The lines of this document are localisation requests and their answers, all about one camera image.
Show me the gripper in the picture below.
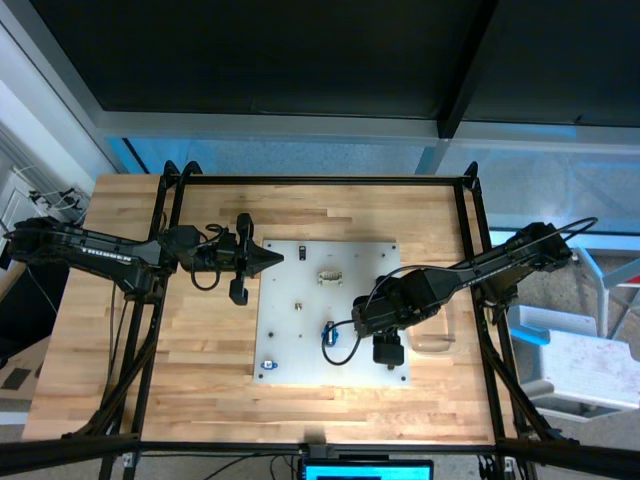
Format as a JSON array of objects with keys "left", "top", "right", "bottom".
[
  {"left": 227, "top": 213, "right": 285, "bottom": 308},
  {"left": 368, "top": 323, "right": 406, "bottom": 368}
]

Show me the white taskboard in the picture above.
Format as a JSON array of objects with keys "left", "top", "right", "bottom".
[{"left": 254, "top": 239, "right": 414, "bottom": 388}]

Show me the laptop screen with blue edge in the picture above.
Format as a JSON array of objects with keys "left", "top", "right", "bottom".
[{"left": 298, "top": 458, "right": 435, "bottom": 480}]

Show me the grey step stool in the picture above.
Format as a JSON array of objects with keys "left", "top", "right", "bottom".
[{"left": 509, "top": 303, "right": 640, "bottom": 422}]

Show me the cardboard box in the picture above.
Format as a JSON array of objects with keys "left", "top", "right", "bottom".
[{"left": 0, "top": 334, "right": 54, "bottom": 401}]

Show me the black vertical pillar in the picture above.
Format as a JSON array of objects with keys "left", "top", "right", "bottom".
[{"left": 436, "top": 0, "right": 500, "bottom": 140}]

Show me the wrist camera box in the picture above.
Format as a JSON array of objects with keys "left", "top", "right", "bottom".
[
  {"left": 351, "top": 294, "right": 375, "bottom": 337},
  {"left": 213, "top": 233, "right": 237, "bottom": 261}
]

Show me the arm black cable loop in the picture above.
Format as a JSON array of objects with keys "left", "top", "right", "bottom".
[
  {"left": 190, "top": 259, "right": 223, "bottom": 293},
  {"left": 321, "top": 319, "right": 362, "bottom": 367}
]

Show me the blue round connector mount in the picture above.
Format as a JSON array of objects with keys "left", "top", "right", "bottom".
[{"left": 318, "top": 322, "right": 343, "bottom": 349}]

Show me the black aluminium frame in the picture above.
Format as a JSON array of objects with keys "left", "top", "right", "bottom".
[{"left": 0, "top": 159, "right": 640, "bottom": 480}]

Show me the white metal chair frame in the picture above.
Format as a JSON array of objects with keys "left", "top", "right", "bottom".
[{"left": 569, "top": 247, "right": 640, "bottom": 346}]

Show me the arm long thin cable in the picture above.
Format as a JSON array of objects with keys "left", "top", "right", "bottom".
[{"left": 372, "top": 216, "right": 600, "bottom": 301}]

